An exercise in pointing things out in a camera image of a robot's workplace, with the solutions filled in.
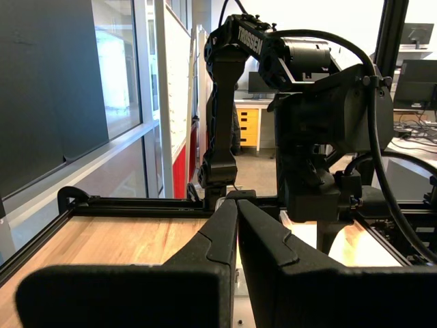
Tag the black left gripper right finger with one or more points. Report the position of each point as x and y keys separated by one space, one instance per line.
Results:
x=324 y=297

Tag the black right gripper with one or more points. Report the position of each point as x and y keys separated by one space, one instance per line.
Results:
x=324 y=112

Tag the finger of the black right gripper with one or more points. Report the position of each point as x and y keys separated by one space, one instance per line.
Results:
x=326 y=235

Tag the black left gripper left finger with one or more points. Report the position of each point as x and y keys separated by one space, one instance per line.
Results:
x=136 y=294

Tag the white taskboard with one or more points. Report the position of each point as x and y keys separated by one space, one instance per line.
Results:
x=243 y=307

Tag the white desk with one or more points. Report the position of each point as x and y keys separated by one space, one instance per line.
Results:
x=252 y=102
x=420 y=147

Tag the small black monitor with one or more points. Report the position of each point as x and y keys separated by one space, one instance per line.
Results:
x=256 y=83

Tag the yellow drawer cabinet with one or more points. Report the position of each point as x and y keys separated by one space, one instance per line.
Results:
x=249 y=126

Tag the large black monitor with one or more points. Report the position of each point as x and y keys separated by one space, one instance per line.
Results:
x=416 y=85

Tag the black monitor on stand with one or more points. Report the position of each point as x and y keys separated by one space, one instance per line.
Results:
x=418 y=32

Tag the narrow white partition panel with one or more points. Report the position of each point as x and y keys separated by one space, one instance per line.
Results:
x=200 y=85

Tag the red panel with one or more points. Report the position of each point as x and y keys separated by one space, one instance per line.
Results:
x=179 y=174
x=193 y=147

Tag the wide white partition panel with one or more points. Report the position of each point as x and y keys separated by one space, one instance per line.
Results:
x=177 y=85

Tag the glass window pane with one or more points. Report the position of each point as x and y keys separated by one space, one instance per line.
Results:
x=116 y=68

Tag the black frame rail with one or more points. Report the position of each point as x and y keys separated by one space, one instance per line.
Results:
x=136 y=203
x=423 y=208

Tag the black frame post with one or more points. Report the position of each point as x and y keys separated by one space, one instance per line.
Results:
x=392 y=27

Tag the grey window sill rail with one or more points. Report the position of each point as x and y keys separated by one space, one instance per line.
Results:
x=85 y=160

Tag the white window frame post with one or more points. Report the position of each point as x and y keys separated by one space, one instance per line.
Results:
x=147 y=85

